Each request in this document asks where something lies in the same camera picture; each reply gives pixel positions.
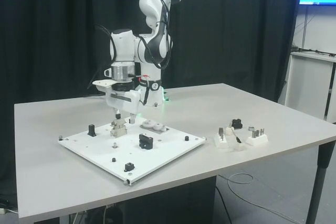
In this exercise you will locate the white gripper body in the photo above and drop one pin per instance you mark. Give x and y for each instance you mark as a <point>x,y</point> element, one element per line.
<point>123,104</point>

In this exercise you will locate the grey waterproof plug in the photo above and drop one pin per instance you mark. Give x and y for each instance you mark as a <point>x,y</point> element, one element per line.
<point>118,125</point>

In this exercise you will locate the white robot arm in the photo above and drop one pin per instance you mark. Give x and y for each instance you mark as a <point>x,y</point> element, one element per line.
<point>152,51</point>

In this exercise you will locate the thin black rod red tag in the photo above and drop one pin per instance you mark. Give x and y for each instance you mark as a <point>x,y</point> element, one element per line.
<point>145,96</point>

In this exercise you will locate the white medium gear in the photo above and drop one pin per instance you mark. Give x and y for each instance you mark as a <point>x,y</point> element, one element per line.
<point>157,127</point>

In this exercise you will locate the white small gear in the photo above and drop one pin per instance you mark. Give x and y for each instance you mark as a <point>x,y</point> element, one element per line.
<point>163,129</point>

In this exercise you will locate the white task board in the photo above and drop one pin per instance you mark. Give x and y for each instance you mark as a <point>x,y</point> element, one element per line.
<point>105,153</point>

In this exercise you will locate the black box under table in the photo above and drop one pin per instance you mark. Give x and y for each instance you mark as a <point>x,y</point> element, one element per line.
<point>144,203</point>

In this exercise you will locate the large metal square peg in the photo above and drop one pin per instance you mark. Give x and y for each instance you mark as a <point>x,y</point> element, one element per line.
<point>220,131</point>

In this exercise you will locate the white stepped peg holder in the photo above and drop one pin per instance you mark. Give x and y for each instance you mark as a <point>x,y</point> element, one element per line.
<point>222,143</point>

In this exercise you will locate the small white plug holder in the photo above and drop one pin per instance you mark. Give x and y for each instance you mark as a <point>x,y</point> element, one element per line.
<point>229,130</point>
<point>238,148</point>

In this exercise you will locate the clear Ethernet plug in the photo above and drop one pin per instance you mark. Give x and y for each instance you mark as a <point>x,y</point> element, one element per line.
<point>230,123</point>

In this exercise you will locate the black D-SUB plug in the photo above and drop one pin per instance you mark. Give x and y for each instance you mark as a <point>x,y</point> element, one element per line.
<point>236,123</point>

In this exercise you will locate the black USB plug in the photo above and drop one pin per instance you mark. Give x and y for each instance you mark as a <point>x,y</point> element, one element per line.
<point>237,139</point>

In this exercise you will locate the black curtain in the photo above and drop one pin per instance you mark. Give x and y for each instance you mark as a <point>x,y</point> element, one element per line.
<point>52,24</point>

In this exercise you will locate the metal nut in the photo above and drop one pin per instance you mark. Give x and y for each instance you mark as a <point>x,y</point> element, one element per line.
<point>251,129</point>

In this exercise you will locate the thick metal round peg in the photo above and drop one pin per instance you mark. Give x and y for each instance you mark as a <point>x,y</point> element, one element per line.
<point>253,134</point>

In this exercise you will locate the white peg holder block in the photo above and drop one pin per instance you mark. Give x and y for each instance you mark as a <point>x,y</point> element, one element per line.
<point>258,140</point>

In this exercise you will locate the white power strip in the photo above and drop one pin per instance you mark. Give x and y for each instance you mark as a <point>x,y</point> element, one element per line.
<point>2,210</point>

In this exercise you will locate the white cabinet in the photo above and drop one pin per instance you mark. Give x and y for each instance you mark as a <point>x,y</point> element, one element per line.
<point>309,82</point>

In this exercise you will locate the dark grey table leg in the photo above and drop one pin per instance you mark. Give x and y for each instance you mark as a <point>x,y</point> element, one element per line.
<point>319,182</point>

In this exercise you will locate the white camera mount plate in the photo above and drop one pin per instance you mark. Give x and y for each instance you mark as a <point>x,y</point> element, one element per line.
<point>103,83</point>

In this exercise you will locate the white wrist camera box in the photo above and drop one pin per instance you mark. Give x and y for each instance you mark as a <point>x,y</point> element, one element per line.
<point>108,72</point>

